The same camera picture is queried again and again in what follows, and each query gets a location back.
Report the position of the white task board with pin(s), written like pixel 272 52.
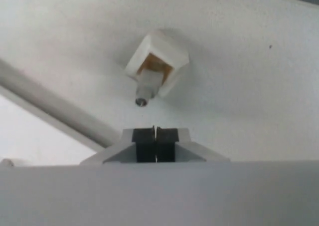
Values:
pixel 32 126

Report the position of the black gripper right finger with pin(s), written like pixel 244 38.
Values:
pixel 166 146

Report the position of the small white plug holder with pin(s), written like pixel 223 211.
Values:
pixel 162 46

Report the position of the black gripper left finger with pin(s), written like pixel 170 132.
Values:
pixel 144 146

